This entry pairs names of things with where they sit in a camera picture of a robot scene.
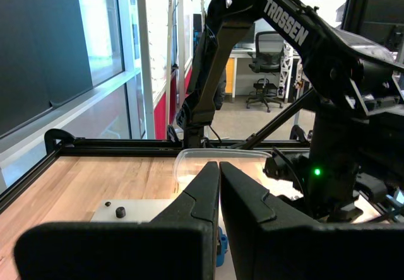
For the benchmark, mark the clear plastic tub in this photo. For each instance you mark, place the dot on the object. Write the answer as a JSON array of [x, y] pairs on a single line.
[[189, 166]]

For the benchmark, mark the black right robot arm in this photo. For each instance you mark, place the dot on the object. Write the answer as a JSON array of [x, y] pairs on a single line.
[[284, 31]]

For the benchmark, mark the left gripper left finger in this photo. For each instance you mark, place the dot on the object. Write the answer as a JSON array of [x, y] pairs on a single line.
[[126, 251]]

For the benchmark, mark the dark computer monitor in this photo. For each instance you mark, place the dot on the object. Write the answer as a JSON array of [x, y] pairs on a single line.
[[385, 18]]

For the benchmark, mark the white board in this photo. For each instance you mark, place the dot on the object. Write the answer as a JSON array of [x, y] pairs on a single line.
[[142, 210]]

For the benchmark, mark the black table frame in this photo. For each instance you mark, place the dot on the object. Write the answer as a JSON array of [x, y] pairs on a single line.
[[126, 144]]

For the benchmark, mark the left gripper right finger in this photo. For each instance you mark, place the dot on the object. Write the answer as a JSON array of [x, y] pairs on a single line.
[[300, 251]]

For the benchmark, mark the black office chair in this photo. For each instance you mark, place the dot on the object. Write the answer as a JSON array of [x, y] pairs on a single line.
[[268, 45]]

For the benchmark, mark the white lattice stand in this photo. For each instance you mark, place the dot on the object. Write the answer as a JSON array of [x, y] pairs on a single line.
[[285, 68]]

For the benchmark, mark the black threaded stud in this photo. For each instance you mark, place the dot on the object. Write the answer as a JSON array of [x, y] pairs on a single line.
[[121, 212]]

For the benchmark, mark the blue and black connector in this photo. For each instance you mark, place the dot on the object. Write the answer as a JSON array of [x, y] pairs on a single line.
[[222, 245]]

